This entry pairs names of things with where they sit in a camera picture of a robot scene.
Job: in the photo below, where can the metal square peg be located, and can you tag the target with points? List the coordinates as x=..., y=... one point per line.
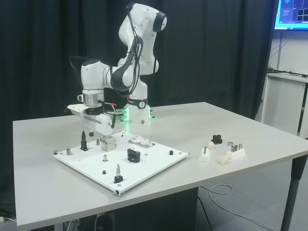
x=240, y=146
x=233, y=148
x=69, y=152
x=237, y=147

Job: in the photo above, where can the black connector block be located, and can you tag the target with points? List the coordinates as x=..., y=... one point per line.
x=133, y=156

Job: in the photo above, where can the black notched holder block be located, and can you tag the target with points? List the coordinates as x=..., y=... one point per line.
x=216, y=139

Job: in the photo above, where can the blue monitor screen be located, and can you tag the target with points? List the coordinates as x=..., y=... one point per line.
x=292, y=14

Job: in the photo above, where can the white round peg holder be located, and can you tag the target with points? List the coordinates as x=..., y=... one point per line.
x=205, y=157

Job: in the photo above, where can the white medium gear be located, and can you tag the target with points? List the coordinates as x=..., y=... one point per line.
x=144, y=143

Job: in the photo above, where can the white square peg holder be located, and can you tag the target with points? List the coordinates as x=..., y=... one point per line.
x=237, y=155

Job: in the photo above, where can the white small gear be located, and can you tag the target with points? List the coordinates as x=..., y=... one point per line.
x=149, y=144

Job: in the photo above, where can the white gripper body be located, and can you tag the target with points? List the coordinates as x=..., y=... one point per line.
x=102, y=121

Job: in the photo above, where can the small cream plug block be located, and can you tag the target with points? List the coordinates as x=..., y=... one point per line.
x=210, y=145
x=223, y=160

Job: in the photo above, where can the metal bolt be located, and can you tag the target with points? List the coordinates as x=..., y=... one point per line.
x=118, y=170

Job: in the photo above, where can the metal round peg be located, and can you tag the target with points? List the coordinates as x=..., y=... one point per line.
x=98, y=142
x=204, y=150

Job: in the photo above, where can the small white camera box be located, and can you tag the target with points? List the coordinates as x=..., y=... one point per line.
x=80, y=98

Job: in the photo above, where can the white large gear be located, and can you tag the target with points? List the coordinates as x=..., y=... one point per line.
x=135, y=139

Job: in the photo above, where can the white task board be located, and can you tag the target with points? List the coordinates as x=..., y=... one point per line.
x=91, y=166

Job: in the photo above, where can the white cabinet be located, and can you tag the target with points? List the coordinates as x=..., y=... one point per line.
x=284, y=101

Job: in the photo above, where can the black curtain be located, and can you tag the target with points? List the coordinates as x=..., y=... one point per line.
x=36, y=60

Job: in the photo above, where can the flat white mounting plate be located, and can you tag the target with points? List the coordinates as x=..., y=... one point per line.
x=76, y=108

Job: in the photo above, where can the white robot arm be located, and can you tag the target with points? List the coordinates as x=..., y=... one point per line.
x=137, y=57

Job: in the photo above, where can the metal BNC plug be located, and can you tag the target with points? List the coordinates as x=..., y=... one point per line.
x=105, y=158

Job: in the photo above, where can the grey table leg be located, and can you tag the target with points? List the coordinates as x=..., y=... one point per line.
x=293, y=183

